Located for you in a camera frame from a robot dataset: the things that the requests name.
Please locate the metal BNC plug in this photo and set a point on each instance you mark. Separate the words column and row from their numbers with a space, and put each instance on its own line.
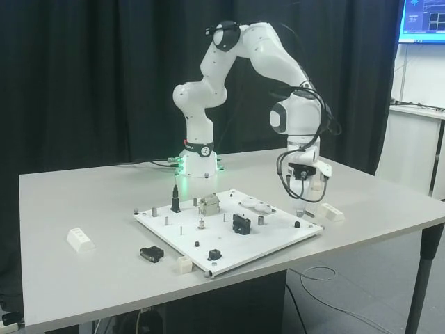
column 201, row 224

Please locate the white large gear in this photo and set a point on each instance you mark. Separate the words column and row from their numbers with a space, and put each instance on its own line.
column 249, row 202

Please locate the blue screen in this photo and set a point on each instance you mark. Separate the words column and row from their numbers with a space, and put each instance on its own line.
column 422, row 19

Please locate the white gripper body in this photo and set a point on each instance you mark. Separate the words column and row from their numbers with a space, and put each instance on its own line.
column 301, row 189

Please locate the small white holder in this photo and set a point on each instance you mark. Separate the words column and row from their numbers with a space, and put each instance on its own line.
column 183, row 265

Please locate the black Ethernet plug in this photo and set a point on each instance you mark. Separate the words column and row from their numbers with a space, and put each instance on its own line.
column 214, row 254

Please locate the black table leg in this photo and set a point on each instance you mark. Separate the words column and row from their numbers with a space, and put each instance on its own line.
column 427, row 275

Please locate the white task board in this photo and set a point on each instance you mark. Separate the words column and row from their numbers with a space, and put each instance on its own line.
column 229, row 240

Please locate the black D-SUB plug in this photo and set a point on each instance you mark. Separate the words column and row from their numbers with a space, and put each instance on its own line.
column 152, row 253

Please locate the metal bolt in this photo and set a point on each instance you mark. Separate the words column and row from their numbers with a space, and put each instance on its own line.
column 300, row 213

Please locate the white cabinet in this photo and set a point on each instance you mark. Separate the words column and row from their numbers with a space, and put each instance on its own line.
column 413, row 149

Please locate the white holder with holes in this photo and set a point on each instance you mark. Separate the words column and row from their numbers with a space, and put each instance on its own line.
column 332, row 212
column 80, row 240

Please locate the white medium gear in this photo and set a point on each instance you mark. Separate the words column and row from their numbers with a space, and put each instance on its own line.
column 263, row 208

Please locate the black waterproof plug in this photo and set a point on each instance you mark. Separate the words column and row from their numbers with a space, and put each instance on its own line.
column 175, row 202

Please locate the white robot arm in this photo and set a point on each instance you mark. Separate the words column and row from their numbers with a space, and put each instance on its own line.
column 278, row 66

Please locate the black curtains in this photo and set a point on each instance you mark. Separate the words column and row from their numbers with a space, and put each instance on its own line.
column 87, row 87

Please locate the white power strip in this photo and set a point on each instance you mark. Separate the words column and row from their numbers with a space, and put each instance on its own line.
column 7, row 327

